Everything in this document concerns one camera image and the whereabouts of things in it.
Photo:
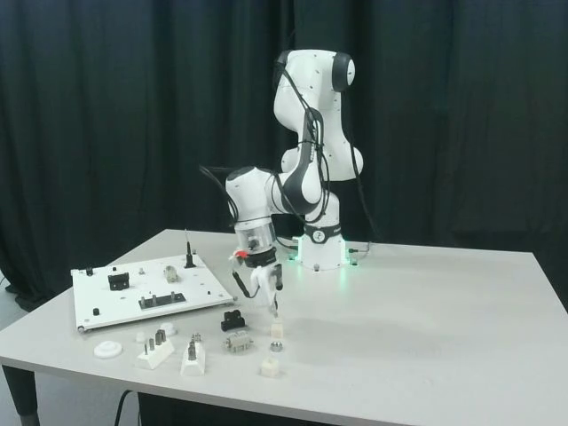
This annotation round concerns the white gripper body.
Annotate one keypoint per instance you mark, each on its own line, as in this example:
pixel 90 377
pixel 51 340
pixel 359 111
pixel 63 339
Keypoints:
pixel 262 284

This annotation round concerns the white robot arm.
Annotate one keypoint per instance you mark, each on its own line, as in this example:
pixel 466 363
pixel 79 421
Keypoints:
pixel 310 89

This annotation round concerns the thin black rod, red tag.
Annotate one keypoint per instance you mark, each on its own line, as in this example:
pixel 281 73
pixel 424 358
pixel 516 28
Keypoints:
pixel 239 284

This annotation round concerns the white cube plug holder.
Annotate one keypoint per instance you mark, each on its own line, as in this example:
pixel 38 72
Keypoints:
pixel 276 329

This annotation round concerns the metal BNC plug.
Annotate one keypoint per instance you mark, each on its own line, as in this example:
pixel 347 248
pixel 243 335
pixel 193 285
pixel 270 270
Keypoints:
pixel 276 347

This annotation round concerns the black D-SUB plug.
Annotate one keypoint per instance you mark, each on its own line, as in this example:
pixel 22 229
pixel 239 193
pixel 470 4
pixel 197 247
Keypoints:
pixel 231 321

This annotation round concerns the white low plug holder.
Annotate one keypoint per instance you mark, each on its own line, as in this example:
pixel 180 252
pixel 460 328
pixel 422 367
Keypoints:
pixel 270 368

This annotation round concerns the metal round peg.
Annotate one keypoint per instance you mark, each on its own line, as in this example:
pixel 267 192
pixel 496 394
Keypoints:
pixel 192 353

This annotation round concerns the white round peg holder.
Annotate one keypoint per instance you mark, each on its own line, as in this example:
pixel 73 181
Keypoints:
pixel 193 366

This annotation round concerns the white medium gear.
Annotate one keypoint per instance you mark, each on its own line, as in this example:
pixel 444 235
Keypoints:
pixel 167 330

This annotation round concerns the thick metal square peg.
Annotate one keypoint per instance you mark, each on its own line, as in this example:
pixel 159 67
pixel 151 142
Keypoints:
pixel 160 337

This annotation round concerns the medium metal square peg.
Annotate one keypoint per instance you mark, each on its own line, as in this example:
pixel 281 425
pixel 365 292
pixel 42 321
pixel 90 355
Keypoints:
pixel 152 345

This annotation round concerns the white small gear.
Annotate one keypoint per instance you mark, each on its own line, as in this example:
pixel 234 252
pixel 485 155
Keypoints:
pixel 140 337

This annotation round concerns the white square peg holder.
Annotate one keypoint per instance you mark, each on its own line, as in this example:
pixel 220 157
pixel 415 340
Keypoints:
pixel 153 360

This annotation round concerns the black box below table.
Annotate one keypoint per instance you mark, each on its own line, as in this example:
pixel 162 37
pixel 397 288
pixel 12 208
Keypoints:
pixel 177 417

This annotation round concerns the white task board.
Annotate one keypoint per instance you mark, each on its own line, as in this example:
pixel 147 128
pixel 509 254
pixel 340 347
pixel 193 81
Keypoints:
pixel 102 304

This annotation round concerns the white large gear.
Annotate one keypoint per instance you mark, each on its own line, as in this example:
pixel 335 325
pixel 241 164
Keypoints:
pixel 108 349

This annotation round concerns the black curtain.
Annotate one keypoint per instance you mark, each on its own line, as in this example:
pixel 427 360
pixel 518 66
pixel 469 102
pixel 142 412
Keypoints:
pixel 89 133

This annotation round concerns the black table leg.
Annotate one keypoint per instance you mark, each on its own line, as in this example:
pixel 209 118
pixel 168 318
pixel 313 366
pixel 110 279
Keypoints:
pixel 18 395

